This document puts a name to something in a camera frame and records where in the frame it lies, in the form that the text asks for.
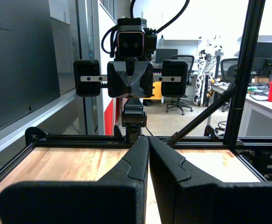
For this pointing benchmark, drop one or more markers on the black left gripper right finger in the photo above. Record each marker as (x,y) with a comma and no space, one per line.
(208,203)

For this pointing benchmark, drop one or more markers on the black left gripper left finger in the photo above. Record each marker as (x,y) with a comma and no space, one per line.
(79,203)

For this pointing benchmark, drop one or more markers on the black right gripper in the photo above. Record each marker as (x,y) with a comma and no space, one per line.
(86,70)

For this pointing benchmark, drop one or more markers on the yellow drawer cabinet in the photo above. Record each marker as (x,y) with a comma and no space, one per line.
(157,89)

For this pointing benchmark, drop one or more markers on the red panel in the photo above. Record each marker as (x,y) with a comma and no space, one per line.
(109,116)

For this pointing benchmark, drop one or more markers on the small black computer monitor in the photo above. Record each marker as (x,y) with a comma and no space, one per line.
(166,54)

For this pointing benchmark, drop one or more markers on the white shelf unit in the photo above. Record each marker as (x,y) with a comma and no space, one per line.
(182,44)

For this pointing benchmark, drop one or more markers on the black stool base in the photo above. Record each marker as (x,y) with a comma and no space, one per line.
(221,128)

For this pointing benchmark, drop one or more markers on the black mesh office chair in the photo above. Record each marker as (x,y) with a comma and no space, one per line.
(229,67)

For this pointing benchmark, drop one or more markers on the white office desk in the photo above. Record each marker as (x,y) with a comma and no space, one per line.
(266,109)

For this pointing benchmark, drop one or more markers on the large black computer monitor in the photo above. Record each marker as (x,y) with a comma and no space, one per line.
(266,51)

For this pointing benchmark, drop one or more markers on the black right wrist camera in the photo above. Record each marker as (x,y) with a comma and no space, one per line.
(131,44)

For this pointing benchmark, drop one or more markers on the black frame corner bracket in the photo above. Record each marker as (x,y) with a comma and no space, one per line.
(210,130)
(33,133)
(117,131)

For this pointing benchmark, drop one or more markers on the black diagonal frame brace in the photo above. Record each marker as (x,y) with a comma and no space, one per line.
(201,116)

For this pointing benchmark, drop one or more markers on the black frame post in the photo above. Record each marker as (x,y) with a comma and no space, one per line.
(243,70)

